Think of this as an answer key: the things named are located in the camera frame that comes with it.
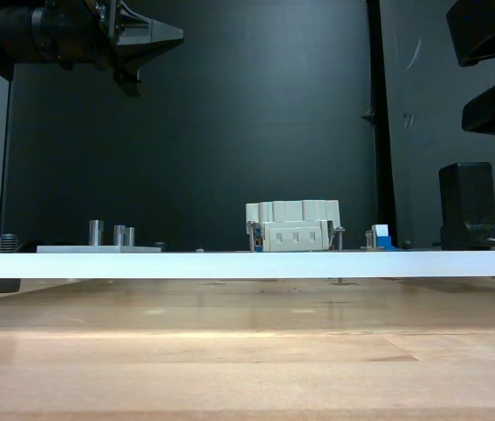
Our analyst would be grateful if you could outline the black aluminium frame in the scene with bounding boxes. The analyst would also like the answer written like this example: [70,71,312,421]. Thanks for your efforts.
[360,0,398,247]

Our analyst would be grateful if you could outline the grey threaded screw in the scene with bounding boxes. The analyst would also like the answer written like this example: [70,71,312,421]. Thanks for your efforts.
[0,232,20,253]

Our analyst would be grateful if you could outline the large silver metal peg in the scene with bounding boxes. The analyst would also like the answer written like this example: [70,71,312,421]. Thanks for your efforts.
[89,219,105,247]

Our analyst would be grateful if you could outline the black plastic clamp block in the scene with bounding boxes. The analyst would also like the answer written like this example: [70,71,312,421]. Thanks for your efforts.
[431,161,495,253]

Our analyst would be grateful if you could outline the beige connector housing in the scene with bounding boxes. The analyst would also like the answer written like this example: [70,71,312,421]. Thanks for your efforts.
[245,198,347,253]

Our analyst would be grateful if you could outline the small blue white socket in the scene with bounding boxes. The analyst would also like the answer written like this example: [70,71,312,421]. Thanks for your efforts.
[372,223,394,251]

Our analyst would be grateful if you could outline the grey metal plate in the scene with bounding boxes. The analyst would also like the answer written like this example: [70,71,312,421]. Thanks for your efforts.
[36,245,163,254]

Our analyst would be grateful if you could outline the white taskboard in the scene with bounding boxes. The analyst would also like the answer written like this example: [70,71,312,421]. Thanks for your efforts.
[0,252,495,280]

